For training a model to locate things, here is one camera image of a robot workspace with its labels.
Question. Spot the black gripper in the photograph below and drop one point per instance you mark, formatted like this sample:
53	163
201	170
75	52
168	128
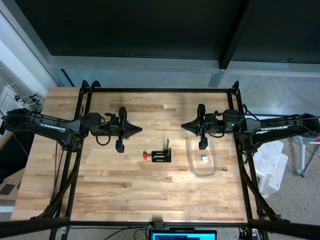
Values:
121	130
203	126

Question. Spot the black Trossen arm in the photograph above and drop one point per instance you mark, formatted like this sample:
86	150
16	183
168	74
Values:
272	128
52	126

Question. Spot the thin grey metal connector piece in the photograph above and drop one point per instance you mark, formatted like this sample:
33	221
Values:
167	144

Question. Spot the small white connector block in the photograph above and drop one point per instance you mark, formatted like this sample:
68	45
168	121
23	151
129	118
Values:
205	159

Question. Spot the black vise with orange knob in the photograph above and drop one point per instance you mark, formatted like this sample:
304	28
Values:
160	156

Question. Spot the clear plastic tub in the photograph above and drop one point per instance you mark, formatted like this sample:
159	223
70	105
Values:
198	170

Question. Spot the white plastic step block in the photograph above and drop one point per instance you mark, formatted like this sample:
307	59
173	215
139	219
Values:
270	170

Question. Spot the black overhead beam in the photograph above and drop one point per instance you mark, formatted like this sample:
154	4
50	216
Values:
233	32

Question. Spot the blue laptop screen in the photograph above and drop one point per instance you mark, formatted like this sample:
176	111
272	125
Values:
182	236

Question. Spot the white power strip with plugs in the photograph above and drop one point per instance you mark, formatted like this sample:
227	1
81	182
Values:
25	99

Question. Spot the large black box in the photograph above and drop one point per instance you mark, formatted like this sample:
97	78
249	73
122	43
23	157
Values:
15	155

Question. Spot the brown cardboard box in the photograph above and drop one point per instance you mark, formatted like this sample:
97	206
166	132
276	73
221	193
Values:
10	180

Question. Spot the black metal frame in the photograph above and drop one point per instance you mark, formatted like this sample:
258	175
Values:
160	89

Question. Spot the small black camera box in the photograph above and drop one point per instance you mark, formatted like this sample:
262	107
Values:
158	223

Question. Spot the grey metal chair frame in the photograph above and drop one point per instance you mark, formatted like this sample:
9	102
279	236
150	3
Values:
302	160

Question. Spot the silver frame bracket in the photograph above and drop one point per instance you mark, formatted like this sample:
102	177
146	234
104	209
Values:
64	230
254	232

